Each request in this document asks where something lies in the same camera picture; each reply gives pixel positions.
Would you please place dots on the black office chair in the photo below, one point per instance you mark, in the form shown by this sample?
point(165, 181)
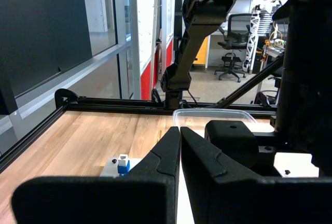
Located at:
point(233, 40)

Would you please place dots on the black table frame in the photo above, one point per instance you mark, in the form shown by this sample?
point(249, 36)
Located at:
point(116, 103)

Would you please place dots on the white lattice structure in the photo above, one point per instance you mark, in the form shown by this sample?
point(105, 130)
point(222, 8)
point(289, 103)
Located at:
point(252, 40)

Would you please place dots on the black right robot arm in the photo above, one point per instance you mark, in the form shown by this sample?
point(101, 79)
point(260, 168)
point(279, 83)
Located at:
point(189, 47)

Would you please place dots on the blue socket with white plug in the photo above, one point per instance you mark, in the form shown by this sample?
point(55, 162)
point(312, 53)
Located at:
point(123, 167)

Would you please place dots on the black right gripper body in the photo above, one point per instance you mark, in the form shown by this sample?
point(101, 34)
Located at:
point(228, 138)

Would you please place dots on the grey glass partition frame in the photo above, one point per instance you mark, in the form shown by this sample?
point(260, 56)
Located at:
point(133, 27)

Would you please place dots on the yellow cabinet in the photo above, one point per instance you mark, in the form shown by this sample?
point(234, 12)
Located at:
point(202, 53)

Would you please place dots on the grey window ledge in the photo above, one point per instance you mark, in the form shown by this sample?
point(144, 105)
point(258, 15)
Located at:
point(64, 78)

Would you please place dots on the white board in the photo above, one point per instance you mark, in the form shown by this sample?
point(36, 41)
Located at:
point(185, 208)

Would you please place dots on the clear plastic tub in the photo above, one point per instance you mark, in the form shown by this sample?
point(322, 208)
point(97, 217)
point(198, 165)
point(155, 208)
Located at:
point(197, 117)

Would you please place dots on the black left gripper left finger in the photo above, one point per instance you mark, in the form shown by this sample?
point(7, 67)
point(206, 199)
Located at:
point(103, 200)

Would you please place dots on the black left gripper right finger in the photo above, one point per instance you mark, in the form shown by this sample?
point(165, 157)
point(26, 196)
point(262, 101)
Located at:
point(233, 200)

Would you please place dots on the red panel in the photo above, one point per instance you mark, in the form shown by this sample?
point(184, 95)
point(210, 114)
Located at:
point(145, 81)

